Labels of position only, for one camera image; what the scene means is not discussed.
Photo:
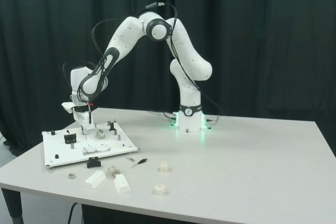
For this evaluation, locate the white three-hole peg holder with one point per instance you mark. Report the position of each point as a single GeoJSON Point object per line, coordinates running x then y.
{"type": "Point", "coordinates": [122, 183]}
{"type": "Point", "coordinates": [95, 180]}

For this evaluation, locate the black D-SUB plug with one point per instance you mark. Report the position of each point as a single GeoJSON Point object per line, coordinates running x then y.
{"type": "Point", "coordinates": [93, 162]}

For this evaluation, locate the flat white mount plate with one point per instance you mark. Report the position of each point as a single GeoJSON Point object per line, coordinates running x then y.
{"type": "Point", "coordinates": [67, 106]}

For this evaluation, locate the black wrist band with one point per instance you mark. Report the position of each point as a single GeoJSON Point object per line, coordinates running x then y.
{"type": "Point", "coordinates": [82, 109]}

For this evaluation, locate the white small square-hole holder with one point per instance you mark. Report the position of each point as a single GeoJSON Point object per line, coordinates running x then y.
{"type": "Point", "coordinates": [159, 190]}
{"type": "Point", "coordinates": [163, 166]}

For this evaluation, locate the black table leg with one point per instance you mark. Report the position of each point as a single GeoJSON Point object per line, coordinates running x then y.
{"type": "Point", "coordinates": [11, 205]}

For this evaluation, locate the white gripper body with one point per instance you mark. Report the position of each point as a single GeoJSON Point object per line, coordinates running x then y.
{"type": "Point", "coordinates": [82, 119]}

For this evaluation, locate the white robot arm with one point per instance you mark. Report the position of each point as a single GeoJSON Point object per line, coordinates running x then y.
{"type": "Point", "coordinates": [189, 66]}

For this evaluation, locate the white medium gear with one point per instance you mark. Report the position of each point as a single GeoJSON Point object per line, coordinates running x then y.
{"type": "Point", "coordinates": [91, 149]}

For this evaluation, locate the metal round peg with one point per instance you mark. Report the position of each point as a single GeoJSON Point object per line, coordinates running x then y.
{"type": "Point", "coordinates": [72, 145]}

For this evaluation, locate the metal bolt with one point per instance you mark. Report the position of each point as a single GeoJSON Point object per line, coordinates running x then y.
{"type": "Point", "coordinates": [71, 176]}

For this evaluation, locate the thin black rod red tag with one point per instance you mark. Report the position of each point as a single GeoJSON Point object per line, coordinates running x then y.
{"type": "Point", "coordinates": [90, 116]}

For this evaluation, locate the white large gear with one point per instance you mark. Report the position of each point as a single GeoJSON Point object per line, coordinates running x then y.
{"type": "Point", "coordinates": [103, 147]}

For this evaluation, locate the white task board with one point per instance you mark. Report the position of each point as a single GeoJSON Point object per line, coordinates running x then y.
{"type": "Point", "coordinates": [65, 155]}

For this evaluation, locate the black curtain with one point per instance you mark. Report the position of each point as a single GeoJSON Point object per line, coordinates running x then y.
{"type": "Point", "coordinates": [262, 37]}

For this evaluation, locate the white small gear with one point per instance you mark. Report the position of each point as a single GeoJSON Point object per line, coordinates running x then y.
{"type": "Point", "coordinates": [84, 150]}

